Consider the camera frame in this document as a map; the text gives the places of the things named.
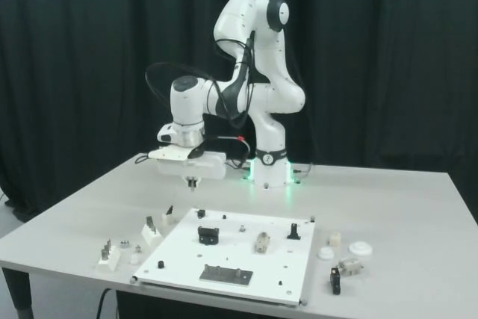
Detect flat white mount plate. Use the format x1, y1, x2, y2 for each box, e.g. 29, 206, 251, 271
147, 148, 192, 161

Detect white large gear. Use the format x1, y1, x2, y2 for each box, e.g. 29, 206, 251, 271
347, 240, 373, 258

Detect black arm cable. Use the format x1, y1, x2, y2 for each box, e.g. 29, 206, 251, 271
134, 31, 262, 166

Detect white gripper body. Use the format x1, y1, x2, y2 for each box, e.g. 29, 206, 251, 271
156, 152, 227, 181

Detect white task board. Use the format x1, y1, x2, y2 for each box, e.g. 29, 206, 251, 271
129, 206, 317, 304

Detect thin black rod red tag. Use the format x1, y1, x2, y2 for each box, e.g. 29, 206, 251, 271
203, 134, 251, 169

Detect silver wrist ring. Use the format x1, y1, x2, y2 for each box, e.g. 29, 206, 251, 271
177, 130, 205, 147

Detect black D-SUB plug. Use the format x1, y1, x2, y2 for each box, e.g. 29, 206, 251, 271
329, 266, 343, 295

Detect black curtain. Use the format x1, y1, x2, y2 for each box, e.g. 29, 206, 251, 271
0, 0, 478, 219

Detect silver metal plug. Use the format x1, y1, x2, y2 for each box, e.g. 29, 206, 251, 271
340, 257, 365, 276

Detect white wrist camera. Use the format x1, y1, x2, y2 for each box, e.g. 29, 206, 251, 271
156, 123, 177, 145

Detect black floor cable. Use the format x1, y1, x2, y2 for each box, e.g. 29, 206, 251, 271
98, 288, 114, 319

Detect long white peg holder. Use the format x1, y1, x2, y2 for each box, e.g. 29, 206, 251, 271
140, 223, 163, 250
95, 250, 122, 273

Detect black table leg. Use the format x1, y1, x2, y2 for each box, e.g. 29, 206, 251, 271
0, 268, 31, 319

